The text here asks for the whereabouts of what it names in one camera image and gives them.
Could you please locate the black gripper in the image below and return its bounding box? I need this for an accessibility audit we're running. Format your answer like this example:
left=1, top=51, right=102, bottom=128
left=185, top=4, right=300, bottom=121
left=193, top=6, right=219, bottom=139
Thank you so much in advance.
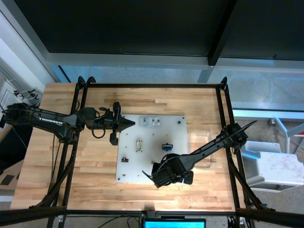
left=102, top=102, right=135, bottom=146
left=152, top=163, right=194, bottom=189

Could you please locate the aluminium block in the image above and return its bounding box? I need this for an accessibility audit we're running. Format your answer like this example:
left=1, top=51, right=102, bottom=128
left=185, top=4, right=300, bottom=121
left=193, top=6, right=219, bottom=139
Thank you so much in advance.
left=140, top=116, right=162, bottom=128

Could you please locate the white board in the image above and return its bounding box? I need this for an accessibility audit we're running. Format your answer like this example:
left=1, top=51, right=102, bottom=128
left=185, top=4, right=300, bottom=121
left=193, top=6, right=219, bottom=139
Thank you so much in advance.
left=115, top=114, right=192, bottom=183

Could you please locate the blue screen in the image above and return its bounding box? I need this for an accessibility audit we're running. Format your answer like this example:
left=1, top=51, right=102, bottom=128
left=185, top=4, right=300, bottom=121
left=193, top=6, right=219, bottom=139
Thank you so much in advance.
left=142, top=218, right=207, bottom=228

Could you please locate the clear plastic tub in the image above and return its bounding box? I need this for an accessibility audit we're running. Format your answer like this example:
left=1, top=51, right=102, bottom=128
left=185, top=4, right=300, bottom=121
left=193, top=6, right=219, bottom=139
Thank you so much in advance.
left=190, top=130, right=214, bottom=170

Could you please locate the white plastic stool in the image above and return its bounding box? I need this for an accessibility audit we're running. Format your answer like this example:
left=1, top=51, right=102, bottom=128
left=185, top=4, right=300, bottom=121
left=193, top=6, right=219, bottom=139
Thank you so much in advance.
left=241, top=140, right=304, bottom=193

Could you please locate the black case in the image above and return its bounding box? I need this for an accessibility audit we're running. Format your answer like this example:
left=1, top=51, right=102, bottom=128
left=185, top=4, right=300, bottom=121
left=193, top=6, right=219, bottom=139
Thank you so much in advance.
left=0, top=123, right=33, bottom=171

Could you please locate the brown cardboard box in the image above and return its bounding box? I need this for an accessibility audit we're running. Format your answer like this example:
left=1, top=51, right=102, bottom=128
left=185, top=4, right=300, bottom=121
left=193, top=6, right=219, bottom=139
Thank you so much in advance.
left=0, top=160, right=24, bottom=195

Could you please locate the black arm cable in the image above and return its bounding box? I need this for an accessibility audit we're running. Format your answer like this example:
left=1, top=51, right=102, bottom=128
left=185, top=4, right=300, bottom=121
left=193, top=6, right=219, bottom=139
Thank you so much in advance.
left=91, top=123, right=106, bottom=139
left=142, top=153, right=181, bottom=179

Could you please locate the black low camera mount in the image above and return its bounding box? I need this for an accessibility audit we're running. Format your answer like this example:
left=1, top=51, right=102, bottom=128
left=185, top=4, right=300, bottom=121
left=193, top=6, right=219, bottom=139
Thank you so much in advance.
left=142, top=208, right=159, bottom=219

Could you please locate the black table frame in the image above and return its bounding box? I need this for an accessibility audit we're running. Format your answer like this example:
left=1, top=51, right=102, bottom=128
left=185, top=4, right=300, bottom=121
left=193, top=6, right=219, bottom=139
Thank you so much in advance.
left=0, top=76, right=304, bottom=228

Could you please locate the white and black cable bundle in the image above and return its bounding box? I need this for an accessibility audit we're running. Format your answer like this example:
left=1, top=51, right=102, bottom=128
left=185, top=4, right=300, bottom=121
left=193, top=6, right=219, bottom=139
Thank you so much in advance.
left=13, top=88, right=41, bottom=100

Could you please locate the white metal chair frame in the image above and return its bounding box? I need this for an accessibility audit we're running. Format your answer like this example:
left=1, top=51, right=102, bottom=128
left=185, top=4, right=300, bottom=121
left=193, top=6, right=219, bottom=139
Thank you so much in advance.
left=268, top=116, right=304, bottom=154

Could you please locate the black wall post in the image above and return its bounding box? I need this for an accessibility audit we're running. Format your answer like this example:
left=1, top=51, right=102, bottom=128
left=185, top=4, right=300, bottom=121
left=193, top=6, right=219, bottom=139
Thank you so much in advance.
left=208, top=0, right=238, bottom=67

